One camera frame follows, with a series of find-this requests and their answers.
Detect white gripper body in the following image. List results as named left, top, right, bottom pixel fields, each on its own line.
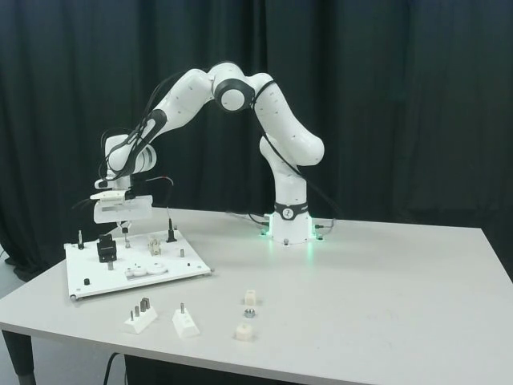
left=93, top=195, right=154, bottom=224

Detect white round peg holder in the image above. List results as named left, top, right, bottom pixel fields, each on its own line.
left=171, top=307, right=201, bottom=338

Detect black curtain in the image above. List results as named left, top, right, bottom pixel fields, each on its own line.
left=0, top=0, right=513, bottom=274

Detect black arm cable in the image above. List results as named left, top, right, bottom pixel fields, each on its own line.
left=99, top=66, right=344, bottom=220

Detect white task board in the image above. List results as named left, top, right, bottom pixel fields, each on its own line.
left=63, top=227, right=213, bottom=301

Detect black table leg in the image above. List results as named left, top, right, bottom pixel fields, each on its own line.
left=2, top=329, right=33, bottom=385

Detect black D-SUB plug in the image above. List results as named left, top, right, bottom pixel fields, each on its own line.
left=97, top=233, right=118, bottom=264

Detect black base cable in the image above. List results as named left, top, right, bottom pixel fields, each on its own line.
left=224, top=210, right=274, bottom=226

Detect black hanging cable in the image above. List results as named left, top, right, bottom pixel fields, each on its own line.
left=104, top=351, right=126, bottom=385

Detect black plug with thin wire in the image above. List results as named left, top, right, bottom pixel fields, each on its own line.
left=164, top=206, right=178, bottom=245

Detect white square peg holder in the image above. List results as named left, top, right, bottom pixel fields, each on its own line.
left=121, top=307, right=158, bottom=334

